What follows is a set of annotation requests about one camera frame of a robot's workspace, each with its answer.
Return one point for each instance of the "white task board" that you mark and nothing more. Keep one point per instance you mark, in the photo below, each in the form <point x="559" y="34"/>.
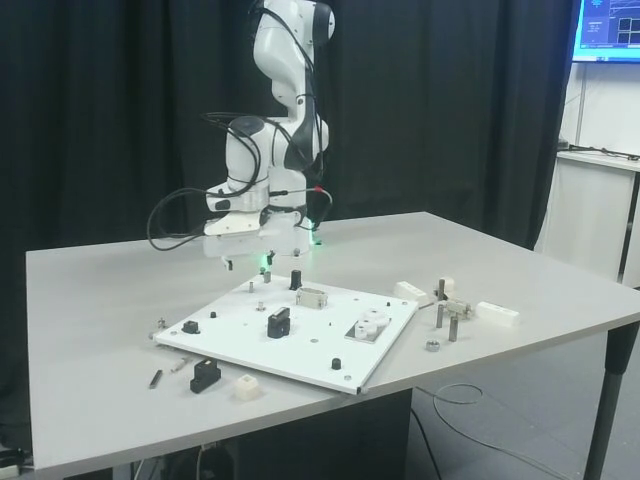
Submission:
<point x="310" y="350"/>

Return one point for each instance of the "blue screen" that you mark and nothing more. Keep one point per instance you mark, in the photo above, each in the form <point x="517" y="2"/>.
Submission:
<point x="607" y="30"/>

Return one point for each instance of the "long white peg holder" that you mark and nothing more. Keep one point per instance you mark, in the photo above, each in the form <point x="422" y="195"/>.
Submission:
<point x="411" y="291"/>
<point x="498" y="313"/>

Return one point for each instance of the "small white cube holder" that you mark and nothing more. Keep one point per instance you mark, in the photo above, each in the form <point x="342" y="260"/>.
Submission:
<point x="247" y="388"/>
<point x="450" y="285"/>

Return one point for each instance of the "black upright connector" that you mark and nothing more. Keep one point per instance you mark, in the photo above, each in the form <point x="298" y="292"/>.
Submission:
<point x="296" y="280"/>

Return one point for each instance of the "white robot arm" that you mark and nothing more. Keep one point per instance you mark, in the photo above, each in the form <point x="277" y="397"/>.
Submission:
<point x="290" y="75"/>

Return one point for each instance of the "black D-SUB plug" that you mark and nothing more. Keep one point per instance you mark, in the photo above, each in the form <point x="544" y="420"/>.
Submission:
<point x="205" y="376"/>

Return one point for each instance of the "black curtain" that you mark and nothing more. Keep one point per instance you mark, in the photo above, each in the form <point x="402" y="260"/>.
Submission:
<point x="100" y="100"/>

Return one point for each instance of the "white large gear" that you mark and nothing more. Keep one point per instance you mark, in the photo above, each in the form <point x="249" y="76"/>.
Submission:
<point x="378" y="316"/>

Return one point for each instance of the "metal hex nut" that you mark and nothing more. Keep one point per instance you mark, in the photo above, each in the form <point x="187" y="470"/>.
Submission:
<point x="432" y="345"/>

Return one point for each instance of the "small grey metal plug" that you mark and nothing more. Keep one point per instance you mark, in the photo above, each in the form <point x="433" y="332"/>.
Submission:
<point x="181" y="366"/>

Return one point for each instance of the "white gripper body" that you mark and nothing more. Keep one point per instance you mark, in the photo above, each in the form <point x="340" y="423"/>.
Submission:
<point x="240" y="245"/>

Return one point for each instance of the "black table leg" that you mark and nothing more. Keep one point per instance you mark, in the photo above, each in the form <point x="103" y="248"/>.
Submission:
<point x="607" y="400"/>

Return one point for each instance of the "slim metal round peg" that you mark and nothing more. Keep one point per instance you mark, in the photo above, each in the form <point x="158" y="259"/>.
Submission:
<point x="437" y="316"/>

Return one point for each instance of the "white cabinet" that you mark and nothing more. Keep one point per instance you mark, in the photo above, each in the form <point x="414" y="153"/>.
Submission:
<point x="595" y="220"/>

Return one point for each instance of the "small dark metal bar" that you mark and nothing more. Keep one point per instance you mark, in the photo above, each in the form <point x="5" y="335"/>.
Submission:
<point x="155" y="378"/>

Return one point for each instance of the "thin black rod red tag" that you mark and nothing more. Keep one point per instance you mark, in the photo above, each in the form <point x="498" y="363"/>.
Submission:
<point x="295" y="191"/>

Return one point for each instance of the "short metal round peg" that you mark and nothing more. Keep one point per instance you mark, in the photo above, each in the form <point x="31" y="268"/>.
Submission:
<point x="266" y="276"/>

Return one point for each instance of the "thick metal round peg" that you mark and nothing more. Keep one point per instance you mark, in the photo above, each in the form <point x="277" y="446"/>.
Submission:
<point x="453" y="330"/>

